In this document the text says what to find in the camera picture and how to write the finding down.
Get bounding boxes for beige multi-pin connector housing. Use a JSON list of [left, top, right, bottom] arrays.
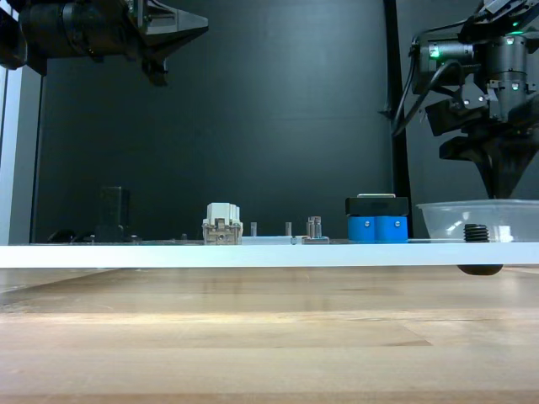
[[201, 202, 244, 246]]

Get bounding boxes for aluminium block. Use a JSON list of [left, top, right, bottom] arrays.
[[242, 235, 298, 247]]

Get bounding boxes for clear plastic tub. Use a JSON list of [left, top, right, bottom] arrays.
[[415, 199, 539, 244]]

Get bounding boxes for black room pillar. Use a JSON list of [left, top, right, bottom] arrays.
[[378, 0, 413, 242]]

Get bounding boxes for blue D-sub connector mount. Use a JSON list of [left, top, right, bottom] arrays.
[[344, 194, 410, 244]]

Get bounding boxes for black rubber board foot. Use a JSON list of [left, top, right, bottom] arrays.
[[457, 263, 504, 277]]

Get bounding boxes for small metal connector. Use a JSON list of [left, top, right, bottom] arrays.
[[302, 215, 330, 245]]

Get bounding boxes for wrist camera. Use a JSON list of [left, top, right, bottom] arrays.
[[424, 98, 469, 136]]

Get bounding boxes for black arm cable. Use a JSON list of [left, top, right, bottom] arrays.
[[390, 58, 464, 138]]

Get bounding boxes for small black rounded part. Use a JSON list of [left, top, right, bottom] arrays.
[[46, 229, 79, 244]]

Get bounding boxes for white taskboard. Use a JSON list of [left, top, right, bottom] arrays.
[[0, 239, 539, 270]]

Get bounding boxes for black socket block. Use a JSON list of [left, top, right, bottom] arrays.
[[94, 185, 131, 244]]

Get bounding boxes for black round screw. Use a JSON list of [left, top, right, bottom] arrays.
[[464, 223, 490, 243]]

